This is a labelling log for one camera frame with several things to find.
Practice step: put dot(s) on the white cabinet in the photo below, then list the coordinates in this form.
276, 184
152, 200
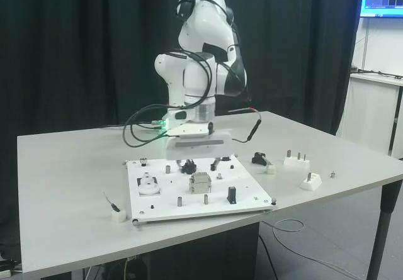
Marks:
371, 113

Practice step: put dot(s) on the black D-SUB plug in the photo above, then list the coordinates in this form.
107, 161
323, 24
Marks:
258, 158

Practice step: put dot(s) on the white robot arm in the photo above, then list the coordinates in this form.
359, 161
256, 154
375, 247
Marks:
201, 78

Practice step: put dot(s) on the small white plug holder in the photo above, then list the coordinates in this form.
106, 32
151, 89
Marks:
271, 168
119, 216

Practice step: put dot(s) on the white large gear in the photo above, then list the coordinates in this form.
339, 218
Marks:
149, 188

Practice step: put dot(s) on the dark grey table leg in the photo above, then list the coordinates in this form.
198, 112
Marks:
382, 229

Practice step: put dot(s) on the power strip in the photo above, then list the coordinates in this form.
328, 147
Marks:
7, 267

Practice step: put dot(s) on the white task board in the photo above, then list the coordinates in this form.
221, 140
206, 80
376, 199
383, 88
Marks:
189, 211

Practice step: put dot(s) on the white four-hole peg holder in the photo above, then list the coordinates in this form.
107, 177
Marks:
310, 184

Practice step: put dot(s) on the flat white mounting plate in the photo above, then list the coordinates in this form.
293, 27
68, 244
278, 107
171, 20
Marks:
192, 130

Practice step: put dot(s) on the black USB plug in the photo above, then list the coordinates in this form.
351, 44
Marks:
232, 195

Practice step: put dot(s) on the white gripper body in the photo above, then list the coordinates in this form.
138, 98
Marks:
198, 149

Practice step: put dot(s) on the black curtain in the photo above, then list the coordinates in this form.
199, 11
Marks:
78, 41

